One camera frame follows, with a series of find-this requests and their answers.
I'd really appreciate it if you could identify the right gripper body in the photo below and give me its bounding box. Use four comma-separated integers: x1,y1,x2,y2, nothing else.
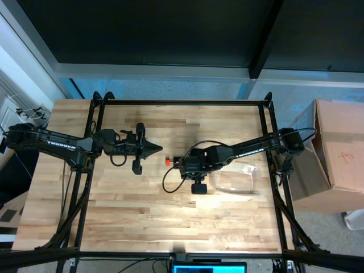
177,154,213,196

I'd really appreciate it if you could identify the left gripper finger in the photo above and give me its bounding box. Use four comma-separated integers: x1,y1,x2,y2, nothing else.
144,148,164,158
144,140,164,150

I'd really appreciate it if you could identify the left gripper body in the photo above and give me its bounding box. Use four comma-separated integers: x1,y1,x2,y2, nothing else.
131,122,147,176

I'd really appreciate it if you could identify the clear plastic container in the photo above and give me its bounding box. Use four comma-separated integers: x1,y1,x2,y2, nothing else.
210,163,261,197

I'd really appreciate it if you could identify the black clamp with red knob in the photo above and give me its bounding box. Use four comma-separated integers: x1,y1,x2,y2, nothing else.
166,155,184,169

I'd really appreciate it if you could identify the blue screen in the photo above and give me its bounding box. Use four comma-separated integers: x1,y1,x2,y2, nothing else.
169,262,248,273

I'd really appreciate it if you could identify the cardboard box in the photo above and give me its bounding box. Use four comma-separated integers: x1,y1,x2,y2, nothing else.
289,98,364,214

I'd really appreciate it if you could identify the black frame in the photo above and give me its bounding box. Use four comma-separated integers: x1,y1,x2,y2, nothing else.
0,90,364,273

